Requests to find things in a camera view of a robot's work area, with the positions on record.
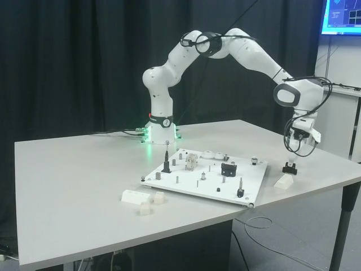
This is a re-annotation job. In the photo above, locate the black table leg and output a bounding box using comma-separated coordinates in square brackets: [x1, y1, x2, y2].
[335, 185, 356, 271]

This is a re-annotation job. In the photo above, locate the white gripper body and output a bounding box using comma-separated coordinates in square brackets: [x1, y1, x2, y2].
[287, 126, 322, 155]

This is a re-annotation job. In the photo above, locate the black curtain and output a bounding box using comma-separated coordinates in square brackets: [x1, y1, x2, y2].
[0, 0, 322, 147]

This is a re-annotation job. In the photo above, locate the grey floor cable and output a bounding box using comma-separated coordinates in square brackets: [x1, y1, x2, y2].
[243, 216, 336, 271]

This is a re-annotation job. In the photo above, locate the white cabinet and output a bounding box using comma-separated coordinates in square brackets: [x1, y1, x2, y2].
[314, 36, 361, 163]

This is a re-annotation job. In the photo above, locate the black D-SUB plug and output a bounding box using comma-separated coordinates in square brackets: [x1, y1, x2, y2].
[282, 161, 298, 176]

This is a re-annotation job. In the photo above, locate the long white holder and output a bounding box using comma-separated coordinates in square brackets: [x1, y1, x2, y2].
[121, 189, 151, 204]

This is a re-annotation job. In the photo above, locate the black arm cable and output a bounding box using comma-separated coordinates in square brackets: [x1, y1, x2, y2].
[180, 32, 335, 158]

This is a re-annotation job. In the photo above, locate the white task board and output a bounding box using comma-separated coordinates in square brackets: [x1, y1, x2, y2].
[140, 148, 268, 210]

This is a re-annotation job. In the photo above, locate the blue screen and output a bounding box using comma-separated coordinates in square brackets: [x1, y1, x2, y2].
[320, 0, 361, 36]

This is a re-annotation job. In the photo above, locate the black plug with thin rod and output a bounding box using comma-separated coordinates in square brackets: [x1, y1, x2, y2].
[161, 151, 173, 174]

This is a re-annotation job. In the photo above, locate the white wedge-shaped holder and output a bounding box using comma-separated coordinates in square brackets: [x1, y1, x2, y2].
[274, 174, 294, 190]

